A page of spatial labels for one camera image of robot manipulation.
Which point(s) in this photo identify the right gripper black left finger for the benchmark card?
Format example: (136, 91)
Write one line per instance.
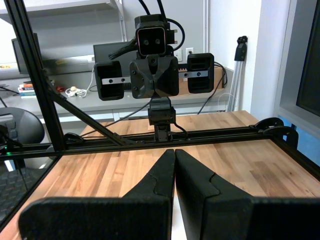
(100, 220)

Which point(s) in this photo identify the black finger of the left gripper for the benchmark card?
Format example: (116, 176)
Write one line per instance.
(140, 80)
(167, 80)

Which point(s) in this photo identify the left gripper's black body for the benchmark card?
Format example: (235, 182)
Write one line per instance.
(110, 92)

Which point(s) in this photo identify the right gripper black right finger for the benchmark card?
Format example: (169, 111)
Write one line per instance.
(250, 220)

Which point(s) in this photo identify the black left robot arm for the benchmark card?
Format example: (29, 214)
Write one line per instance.
(161, 116)

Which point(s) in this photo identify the grey office desk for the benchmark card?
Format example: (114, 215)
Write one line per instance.
(82, 103)

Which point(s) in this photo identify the black computer monitor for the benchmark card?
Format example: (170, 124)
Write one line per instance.
(18, 55)
(112, 55)

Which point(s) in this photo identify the brown cardboard box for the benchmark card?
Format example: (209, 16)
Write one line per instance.
(218, 80)

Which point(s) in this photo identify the stack of books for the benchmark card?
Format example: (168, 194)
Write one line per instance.
(27, 91)

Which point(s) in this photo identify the black office chair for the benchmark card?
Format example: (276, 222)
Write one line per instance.
(25, 125)

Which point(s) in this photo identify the white wall outlet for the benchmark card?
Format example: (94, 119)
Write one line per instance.
(190, 51)

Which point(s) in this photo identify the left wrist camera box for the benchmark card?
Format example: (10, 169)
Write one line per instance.
(151, 41)

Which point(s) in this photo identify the black aluminium table frame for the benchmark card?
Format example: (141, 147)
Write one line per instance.
(37, 75)

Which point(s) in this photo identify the white wall shelf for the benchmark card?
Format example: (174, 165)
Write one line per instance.
(62, 7)

